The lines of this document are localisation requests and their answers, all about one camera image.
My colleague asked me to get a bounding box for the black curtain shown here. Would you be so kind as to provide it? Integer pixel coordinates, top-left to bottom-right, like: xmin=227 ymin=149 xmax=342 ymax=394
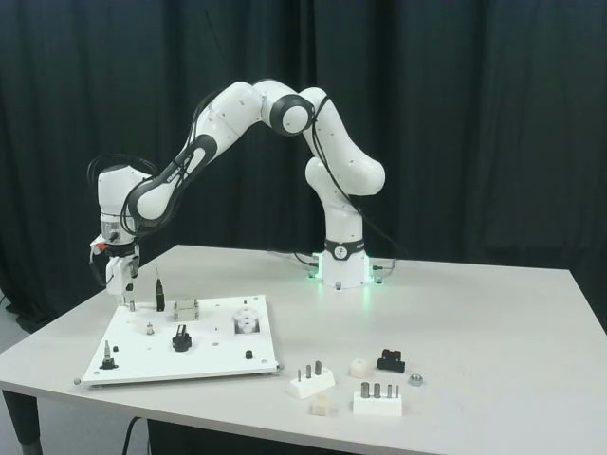
xmin=0 ymin=0 xmax=607 ymax=333

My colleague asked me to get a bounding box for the white round peg holder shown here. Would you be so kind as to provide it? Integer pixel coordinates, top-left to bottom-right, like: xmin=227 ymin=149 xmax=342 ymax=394
xmin=352 ymin=389 xmax=405 ymax=418

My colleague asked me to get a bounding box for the black cable under table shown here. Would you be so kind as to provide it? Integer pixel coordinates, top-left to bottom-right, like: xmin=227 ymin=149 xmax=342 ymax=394
xmin=123 ymin=415 xmax=144 ymax=455

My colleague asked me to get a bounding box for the white task board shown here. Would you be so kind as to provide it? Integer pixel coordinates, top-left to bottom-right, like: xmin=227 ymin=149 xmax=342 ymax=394
xmin=81 ymin=294 xmax=279 ymax=389

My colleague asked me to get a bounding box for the black waterproof plug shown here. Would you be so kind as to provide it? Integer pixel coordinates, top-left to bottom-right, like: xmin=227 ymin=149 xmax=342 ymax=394
xmin=171 ymin=324 xmax=193 ymax=354

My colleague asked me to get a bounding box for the thin black rod red tag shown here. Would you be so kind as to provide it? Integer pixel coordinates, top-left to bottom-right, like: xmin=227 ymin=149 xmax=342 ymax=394
xmin=88 ymin=240 xmax=109 ymax=286

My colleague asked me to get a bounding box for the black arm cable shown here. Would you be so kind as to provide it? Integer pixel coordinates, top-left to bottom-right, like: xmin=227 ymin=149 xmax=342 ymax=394
xmin=306 ymin=92 xmax=395 ymax=267
xmin=87 ymin=90 xmax=224 ymax=240

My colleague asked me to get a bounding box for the black D-SUB plug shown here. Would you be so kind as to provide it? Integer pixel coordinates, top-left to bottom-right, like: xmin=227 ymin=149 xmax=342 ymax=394
xmin=377 ymin=348 xmax=408 ymax=373

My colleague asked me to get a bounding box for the white square peg holder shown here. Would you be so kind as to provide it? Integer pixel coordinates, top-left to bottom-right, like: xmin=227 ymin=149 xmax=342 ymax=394
xmin=285 ymin=367 xmax=337 ymax=398

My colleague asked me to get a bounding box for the white gear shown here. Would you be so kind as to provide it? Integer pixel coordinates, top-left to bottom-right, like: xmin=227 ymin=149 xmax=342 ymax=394
xmin=234 ymin=306 xmax=260 ymax=329

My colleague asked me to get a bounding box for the dark table leg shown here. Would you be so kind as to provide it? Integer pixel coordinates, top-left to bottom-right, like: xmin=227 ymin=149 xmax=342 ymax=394
xmin=0 ymin=390 xmax=43 ymax=455

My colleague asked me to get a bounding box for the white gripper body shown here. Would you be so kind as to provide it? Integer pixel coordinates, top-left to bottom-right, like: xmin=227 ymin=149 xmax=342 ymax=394
xmin=104 ymin=257 xmax=135 ymax=297

